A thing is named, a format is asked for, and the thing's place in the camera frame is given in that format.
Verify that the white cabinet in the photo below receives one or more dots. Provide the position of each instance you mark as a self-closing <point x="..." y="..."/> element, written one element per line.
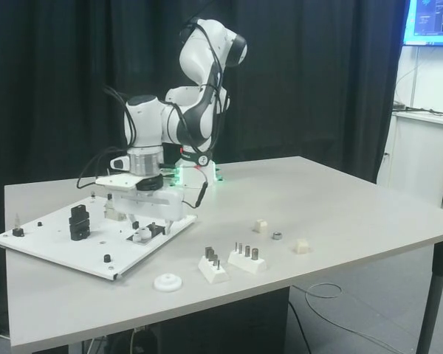
<point x="417" y="158"/>

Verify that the white holder for round pegs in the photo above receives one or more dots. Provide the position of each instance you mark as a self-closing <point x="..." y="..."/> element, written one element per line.
<point x="247" y="263"/>

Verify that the dark table leg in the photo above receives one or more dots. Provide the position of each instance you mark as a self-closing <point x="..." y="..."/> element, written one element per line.
<point x="433" y="295"/>

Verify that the white small gear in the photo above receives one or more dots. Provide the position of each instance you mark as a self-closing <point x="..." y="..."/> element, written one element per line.
<point x="144" y="235"/>

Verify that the white task board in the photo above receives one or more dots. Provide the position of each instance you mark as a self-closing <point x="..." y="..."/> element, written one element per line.
<point x="51" y="247"/>

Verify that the white holder for square pegs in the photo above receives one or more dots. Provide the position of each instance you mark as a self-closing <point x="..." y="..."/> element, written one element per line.
<point x="214" y="274"/>

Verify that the flat white mounting plate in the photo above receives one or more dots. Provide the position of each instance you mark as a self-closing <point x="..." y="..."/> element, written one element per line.
<point x="118" y="182"/>

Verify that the blue screen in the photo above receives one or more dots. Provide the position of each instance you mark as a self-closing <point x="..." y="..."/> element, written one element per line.
<point x="432" y="22"/>

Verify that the grey tapered plug black base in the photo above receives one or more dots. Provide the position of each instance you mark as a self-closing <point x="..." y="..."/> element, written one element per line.
<point x="18" y="232"/>

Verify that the small white cube holder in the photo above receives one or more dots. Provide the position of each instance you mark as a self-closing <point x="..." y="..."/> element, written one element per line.
<point x="260" y="226"/>
<point x="301" y="246"/>

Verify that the white large gear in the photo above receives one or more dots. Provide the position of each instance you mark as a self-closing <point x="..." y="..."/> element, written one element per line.
<point x="168" y="284"/>

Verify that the large metal square peg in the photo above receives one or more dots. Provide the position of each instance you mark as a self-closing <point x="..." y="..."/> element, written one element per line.
<point x="208" y="253"/>

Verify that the large metal round peg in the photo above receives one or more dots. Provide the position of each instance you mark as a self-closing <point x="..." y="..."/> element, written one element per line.
<point x="255" y="254"/>

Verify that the medium metal round peg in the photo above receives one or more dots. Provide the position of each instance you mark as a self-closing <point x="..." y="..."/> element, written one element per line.
<point x="248" y="251"/>

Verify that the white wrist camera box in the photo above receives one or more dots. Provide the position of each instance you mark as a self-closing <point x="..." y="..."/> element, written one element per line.
<point x="120" y="163"/>

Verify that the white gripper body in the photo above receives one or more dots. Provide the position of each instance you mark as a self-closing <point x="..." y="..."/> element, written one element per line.
<point x="151" y="204"/>

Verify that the small round metal plug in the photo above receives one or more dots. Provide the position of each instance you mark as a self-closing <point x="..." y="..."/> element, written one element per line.
<point x="277" y="235"/>

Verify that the black D-SUB plug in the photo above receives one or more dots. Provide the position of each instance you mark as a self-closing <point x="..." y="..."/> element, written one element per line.
<point x="79" y="225"/>

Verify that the black curtain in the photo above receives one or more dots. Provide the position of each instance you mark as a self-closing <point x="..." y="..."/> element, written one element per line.
<point x="59" y="73"/>

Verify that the medium metal square peg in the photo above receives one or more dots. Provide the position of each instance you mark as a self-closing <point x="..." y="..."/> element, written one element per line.
<point x="213" y="258"/>

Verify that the grey metal connector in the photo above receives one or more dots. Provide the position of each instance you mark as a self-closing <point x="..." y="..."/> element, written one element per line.
<point x="112" y="213"/>

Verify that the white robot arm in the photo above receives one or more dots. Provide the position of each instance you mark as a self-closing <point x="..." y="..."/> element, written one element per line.
<point x="193" y="55"/>

